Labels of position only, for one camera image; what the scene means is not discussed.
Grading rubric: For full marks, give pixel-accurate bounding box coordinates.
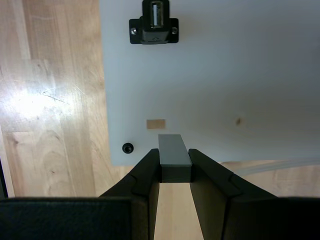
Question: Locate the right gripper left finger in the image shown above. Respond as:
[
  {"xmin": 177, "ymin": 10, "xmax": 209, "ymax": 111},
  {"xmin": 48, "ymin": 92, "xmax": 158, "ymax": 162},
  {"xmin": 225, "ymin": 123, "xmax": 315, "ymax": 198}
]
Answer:
[{"xmin": 0, "ymin": 149, "xmax": 161, "ymax": 240}]

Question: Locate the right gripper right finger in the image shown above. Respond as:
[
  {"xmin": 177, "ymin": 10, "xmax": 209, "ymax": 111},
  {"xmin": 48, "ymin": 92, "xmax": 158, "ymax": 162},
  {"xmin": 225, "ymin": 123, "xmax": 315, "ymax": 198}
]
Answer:
[{"xmin": 188, "ymin": 149, "xmax": 320, "ymax": 240}]

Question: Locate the white taskboard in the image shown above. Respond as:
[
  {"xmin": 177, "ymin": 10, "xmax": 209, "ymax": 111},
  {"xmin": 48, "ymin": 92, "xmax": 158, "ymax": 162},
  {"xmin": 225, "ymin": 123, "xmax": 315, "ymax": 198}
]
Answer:
[{"xmin": 99, "ymin": 0, "xmax": 320, "ymax": 168}]

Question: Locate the black standoff screw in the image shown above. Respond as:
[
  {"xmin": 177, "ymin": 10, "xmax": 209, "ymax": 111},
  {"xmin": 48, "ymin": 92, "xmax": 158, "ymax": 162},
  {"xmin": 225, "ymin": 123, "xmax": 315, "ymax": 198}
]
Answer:
[{"xmin": 121, "ymin": 142, "xmax": 136, "ymax": 155}]

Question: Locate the black USB socket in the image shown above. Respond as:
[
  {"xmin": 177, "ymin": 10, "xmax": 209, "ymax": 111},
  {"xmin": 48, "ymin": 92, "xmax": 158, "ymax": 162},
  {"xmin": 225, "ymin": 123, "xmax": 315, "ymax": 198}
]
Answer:
[{"xmin": 128, "ymin": 0, "xmax": 180, "ymax": 46}]

